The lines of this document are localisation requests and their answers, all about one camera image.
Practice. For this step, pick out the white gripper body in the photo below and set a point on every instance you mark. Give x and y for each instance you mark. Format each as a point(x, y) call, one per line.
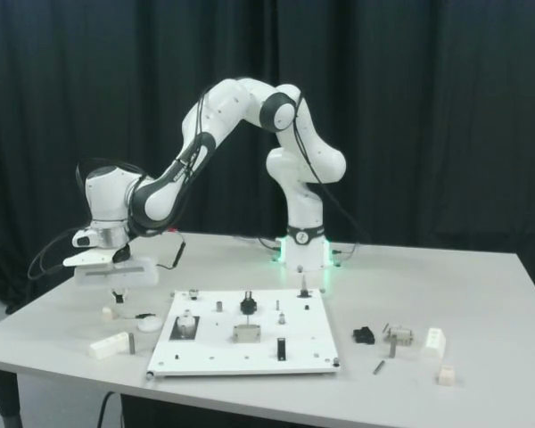
point(129, 273)

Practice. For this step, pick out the black Ethernet plug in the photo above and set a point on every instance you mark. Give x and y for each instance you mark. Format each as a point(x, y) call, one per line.
point(364, 335)

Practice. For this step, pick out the grey D-SUB plug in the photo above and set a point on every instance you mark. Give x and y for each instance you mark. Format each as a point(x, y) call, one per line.
point(401, 334)

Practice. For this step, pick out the metal round peg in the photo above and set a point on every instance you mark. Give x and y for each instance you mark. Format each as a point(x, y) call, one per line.
point(132, 343)

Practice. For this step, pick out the white large gear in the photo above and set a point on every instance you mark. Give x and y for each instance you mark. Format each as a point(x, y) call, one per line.
point(149, 325)

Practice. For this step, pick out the dark table leg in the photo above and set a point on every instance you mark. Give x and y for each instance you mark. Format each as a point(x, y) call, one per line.
point(2, 397)

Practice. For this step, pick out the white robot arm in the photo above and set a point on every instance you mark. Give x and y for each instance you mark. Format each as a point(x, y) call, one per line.
point(232, 107)

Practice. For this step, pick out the metal BNC plug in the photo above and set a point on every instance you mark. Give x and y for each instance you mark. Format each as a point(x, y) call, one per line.
point(282, 319)

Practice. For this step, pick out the metal square peg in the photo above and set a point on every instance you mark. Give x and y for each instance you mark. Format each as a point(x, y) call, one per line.
point(392, 350)

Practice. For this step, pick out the black curtain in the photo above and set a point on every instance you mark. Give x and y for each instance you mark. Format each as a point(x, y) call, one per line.
point(71, 89)

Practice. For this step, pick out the small metal peg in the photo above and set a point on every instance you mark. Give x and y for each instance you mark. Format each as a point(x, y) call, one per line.
point(378, 367)

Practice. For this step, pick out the metal bolt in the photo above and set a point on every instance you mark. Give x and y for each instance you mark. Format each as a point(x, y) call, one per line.
point(303, 286)

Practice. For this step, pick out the small white cube holder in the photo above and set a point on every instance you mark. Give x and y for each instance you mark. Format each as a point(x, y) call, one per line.
point(446, 374)
point(108, 314)

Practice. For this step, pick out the white task board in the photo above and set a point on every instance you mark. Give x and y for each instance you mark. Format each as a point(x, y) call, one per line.
point(258, 356)

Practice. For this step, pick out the long white peg holder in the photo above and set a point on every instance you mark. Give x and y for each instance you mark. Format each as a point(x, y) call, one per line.
point(433, 344)
point(107, 347)

